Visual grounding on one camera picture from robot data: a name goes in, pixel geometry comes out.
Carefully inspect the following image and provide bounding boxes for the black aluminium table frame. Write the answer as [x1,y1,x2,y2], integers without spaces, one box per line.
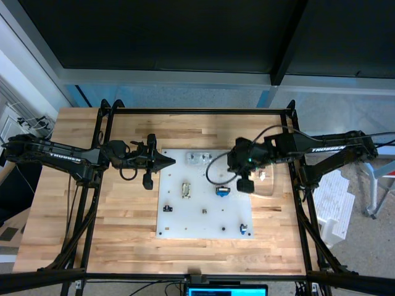
[0,98,395,296]

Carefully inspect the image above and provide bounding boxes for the laptop screen with blue edge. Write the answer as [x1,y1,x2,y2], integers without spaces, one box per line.
[184,283,268,296]

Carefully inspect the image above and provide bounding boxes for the clear acrylic socket block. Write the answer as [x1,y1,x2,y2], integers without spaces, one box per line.
[185,151,214,167]

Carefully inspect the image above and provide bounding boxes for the bundle of cables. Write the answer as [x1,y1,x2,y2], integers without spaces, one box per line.
[15,114,56,134]

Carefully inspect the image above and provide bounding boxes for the cardboard box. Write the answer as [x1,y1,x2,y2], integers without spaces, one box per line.
[0,207,31,247]

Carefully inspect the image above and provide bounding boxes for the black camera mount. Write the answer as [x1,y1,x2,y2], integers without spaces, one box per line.
[184,267,208,284]

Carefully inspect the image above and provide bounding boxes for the black vertical post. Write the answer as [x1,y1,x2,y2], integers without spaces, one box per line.
[270,0,309,87]

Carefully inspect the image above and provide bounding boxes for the white task board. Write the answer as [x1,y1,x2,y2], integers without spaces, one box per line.
[156,149,256,240]

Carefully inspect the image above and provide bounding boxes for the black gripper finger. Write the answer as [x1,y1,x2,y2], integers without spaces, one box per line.
[154,161,176,172]
[154,151,176,162]

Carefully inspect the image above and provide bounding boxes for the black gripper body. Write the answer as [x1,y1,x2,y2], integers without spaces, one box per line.
[227,138,256,194]
[131,133,157,191]

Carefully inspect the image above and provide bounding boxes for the blue and black D-sub connector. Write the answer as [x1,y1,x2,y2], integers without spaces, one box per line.
[215,184,231,199]

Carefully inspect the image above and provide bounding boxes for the white perforated foam block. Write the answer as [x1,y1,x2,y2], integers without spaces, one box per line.
[312,174,356,250]

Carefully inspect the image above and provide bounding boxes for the grey metal stand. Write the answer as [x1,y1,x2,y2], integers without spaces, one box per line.
[359,160,395,220]

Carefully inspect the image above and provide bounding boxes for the clear plastic tub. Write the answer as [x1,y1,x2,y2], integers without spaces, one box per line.
[249,166,277,200]

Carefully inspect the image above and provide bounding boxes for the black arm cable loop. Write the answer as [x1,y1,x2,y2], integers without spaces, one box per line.
[118,166,138,182]

